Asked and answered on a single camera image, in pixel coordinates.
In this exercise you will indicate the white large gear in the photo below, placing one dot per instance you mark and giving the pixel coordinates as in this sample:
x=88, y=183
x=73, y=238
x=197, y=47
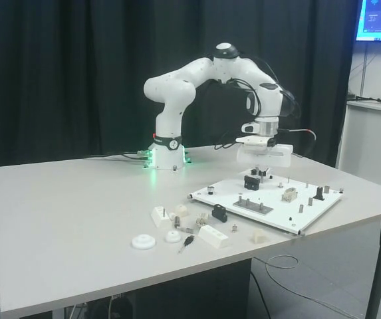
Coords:
x=143, y=241

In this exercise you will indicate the metal BNC plug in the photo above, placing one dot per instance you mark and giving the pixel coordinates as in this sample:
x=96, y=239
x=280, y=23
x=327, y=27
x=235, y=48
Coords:
x=201, y=220

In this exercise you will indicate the white peg holder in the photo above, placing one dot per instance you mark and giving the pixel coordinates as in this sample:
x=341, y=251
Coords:
x=158, y=217
x=211, y=236

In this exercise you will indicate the small beige holder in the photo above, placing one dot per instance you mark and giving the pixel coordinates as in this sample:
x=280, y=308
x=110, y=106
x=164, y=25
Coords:
x=258, y=236
x=181, y=211

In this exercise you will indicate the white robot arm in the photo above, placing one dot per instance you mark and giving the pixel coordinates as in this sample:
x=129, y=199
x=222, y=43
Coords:
x=167, y=89

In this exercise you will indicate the white cabinet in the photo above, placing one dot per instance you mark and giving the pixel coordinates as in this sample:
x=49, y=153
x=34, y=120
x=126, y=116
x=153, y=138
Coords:
x=366, y=143

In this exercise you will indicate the small metal plug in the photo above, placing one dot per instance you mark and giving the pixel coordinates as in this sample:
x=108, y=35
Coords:
x=177, y=222

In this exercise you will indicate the black curtain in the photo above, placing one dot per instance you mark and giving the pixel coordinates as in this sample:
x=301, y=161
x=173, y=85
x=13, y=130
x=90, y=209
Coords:
x=60, y=66

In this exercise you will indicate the white task board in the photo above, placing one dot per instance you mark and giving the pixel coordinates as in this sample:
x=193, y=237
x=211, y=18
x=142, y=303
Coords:
x=276, y=206

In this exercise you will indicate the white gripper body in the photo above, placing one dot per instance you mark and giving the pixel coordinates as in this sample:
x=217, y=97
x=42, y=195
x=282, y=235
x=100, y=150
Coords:
x=266, y=159

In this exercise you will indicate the white small gear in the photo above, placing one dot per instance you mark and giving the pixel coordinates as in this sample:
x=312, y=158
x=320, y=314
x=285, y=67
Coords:
x=172, y=237

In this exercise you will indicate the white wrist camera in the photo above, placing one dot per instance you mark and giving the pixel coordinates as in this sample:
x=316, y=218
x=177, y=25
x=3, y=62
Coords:
x=250, y=127

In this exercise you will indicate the blue screen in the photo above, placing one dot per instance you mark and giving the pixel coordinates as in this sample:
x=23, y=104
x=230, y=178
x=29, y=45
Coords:
x=379, y=20

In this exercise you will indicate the silver USB plug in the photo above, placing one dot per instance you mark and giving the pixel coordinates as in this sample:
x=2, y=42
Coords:
x=187, y=230

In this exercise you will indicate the small metal bolt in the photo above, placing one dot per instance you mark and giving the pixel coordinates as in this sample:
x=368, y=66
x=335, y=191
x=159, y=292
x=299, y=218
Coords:
x=234, y=228

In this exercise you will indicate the flat white mounting plate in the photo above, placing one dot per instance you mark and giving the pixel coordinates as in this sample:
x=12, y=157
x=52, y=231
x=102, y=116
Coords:
x=253, y=141

